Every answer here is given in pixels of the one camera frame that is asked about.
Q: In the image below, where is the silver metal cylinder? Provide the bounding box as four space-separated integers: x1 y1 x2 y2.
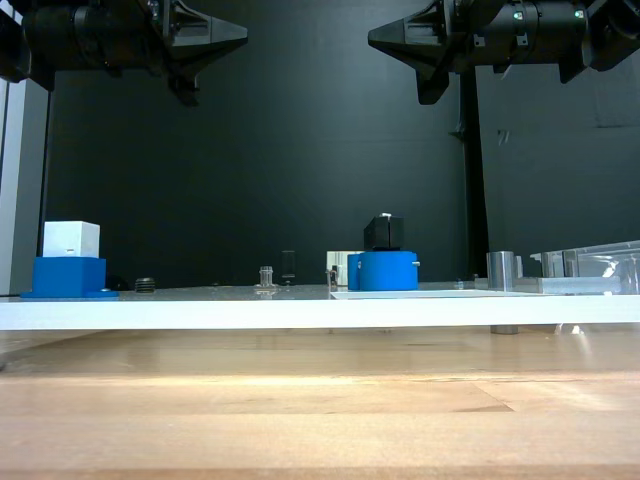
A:
486 250 517 293

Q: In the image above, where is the black block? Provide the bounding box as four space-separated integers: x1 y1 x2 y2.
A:
362 213 406 252

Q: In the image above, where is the white cube block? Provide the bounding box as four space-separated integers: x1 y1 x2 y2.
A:
43 220 102 260

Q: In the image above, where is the white connector housing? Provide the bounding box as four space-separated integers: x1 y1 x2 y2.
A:
326 250 351 288

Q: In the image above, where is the clear plastic fitting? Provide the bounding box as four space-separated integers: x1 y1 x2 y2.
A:
253 265 279 297

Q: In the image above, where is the white board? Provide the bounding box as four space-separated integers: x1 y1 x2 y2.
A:
0 283 640 332

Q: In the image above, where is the clear plastic tub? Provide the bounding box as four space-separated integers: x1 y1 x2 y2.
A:
529 239 640 297

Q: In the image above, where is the aluminium plate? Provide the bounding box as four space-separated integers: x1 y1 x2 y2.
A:
519 276 621 297

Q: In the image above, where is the black aluminium frame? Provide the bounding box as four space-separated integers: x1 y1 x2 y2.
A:
452 67 485 282

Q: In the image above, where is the blue round mount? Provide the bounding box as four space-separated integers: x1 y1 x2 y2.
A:
347 249 420 293

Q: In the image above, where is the blue square mount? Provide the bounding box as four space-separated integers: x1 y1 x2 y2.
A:
19 256 120 301

